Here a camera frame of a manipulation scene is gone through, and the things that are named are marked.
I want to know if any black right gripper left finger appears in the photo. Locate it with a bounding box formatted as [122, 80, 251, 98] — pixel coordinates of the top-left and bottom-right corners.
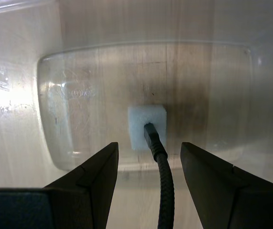
[0, 142, 119, 229]

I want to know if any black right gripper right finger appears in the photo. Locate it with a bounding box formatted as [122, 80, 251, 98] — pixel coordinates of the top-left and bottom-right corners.
[181, 142, 273, 229]

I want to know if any braided USB-C cable with plug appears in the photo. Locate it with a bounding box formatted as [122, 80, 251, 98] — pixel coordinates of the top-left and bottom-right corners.
[144, 123, 175, 229]

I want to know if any white foam block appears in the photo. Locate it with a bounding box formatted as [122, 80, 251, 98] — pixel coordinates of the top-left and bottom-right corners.
[127, 104, 168, 151]

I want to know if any clear plastic tub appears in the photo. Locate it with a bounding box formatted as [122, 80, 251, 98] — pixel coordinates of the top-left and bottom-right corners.
[0, 0, 273, 191]

